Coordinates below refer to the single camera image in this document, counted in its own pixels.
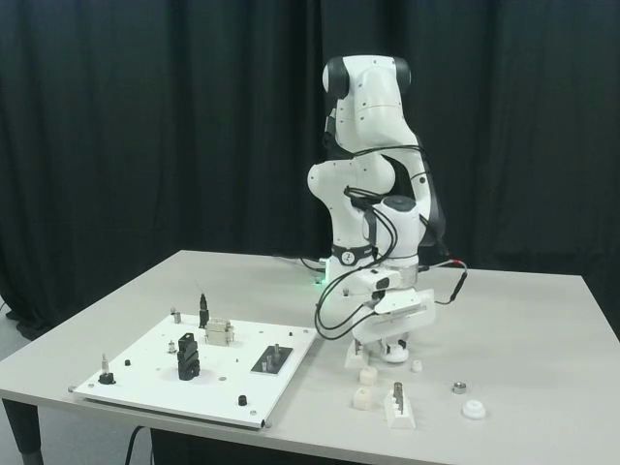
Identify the metal round peg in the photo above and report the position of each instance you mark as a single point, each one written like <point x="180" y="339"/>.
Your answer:
<point x="177" y="318"/>
<point x="397" y="389"/>

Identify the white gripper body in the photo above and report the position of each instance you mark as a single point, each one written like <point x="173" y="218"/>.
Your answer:
<point x="412" y="319"/>

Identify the white small gear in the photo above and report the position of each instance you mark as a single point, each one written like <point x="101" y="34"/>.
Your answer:
<point x="415" y="367"/>

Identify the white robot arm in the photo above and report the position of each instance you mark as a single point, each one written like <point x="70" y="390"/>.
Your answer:
<point x="363" y="126"/>

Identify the black curtains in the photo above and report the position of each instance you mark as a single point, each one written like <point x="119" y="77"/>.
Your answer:
<point x="145" y="121"/>

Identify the black Ethernet plug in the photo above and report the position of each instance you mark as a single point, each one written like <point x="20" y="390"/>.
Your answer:
<point x="203" y="310"/>

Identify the white peg holder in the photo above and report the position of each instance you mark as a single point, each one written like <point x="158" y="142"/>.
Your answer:
<point x="354" y="362"/>
<point x="401" y="417"/>

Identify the dark table leg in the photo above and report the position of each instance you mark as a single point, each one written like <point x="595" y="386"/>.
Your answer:
<point x="21" y="428"/>

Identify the black D-SUB plug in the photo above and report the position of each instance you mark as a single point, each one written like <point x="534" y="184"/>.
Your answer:
<point x="188" y="361"/>

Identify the white cubic holder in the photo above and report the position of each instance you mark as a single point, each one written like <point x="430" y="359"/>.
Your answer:
<point x="368" y="376"/>
<point x="362" y="397"/>

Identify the metal bolt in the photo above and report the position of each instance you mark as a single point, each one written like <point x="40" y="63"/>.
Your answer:
<point x="459" y="388"/>

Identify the white medium gear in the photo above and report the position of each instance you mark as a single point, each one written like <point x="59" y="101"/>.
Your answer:
<point x="474" y="410"/>

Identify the metal waterproof plug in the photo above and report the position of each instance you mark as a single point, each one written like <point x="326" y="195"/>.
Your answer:
<point x="104" y="373"/>

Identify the metal BNC plug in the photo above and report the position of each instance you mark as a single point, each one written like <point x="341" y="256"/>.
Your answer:
<point x="171" y="348"/>

